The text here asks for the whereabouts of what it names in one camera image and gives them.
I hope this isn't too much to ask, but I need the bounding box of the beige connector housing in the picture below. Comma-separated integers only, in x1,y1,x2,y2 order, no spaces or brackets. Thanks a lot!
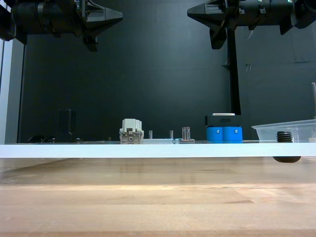
118,118,144,145

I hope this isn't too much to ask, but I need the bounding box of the small metal socket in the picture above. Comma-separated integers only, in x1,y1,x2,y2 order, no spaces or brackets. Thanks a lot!
179,126,196,144

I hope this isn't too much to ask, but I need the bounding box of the clear plastic tub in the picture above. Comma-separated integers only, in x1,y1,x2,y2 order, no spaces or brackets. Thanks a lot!
251,119,316,143

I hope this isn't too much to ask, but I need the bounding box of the clear acrylic block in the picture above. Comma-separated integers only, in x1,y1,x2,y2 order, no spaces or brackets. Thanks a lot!
143,129,177,145

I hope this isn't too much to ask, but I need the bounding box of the black threaded knob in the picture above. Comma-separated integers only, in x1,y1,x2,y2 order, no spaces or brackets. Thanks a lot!
276,130,294,143

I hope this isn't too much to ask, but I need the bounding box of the white task board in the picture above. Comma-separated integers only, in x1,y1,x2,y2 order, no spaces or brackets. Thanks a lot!
0,139,316,158

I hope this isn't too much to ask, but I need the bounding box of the black rubber board foot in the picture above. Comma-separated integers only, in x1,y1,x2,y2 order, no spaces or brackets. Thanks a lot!
272,156,302,164

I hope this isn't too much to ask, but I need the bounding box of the black wall pillar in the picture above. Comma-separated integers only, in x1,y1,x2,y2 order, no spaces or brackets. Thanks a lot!
225,24,242,117

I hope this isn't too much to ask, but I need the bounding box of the blue and black socket mount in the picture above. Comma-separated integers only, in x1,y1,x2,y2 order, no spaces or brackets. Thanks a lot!
204,113,244,143

